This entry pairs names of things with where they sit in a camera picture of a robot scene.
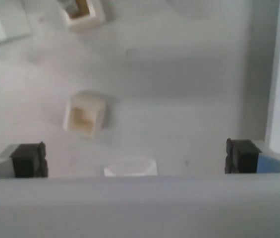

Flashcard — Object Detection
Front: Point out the white square plug holder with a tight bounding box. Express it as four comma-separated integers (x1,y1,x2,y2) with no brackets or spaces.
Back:
62,90,109,137

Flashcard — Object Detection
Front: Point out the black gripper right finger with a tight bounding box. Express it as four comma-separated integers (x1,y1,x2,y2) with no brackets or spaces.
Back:
225,137,280,175

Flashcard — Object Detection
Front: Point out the pale white plastic part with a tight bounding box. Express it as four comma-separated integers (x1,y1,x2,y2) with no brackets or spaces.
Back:
104,155,158,177

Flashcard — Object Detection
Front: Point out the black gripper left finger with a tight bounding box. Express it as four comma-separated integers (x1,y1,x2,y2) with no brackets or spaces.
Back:
0,141,49,179

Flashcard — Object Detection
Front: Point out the white Ethernet plug holder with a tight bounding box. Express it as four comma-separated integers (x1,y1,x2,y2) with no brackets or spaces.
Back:
64,0,106,32

